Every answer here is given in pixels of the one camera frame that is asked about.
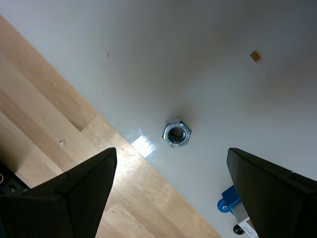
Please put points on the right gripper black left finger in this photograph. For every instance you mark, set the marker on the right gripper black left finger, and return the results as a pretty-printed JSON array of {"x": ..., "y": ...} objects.
[{"x": 62, "y": 210}]

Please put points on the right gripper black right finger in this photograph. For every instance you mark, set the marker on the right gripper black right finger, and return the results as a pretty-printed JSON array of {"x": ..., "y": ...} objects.
[{"x": 277, "y": 205}]

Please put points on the silver M12 hex nut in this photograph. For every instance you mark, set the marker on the silver M12 hex nut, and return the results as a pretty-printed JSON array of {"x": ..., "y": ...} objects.
[{"x": 166, "y": 135}]

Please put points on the small blue connector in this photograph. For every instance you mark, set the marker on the small blue connector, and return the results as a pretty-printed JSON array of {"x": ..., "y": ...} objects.
[{"x": 229, "y": 198}]

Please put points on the clear tape piece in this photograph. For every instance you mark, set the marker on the clear tape piece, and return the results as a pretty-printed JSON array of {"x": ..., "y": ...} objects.
[{"x": 143, "y": 146}]

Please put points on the white board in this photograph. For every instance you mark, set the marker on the white board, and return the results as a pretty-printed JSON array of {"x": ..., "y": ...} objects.
[{"x": 198, "y": 74}]

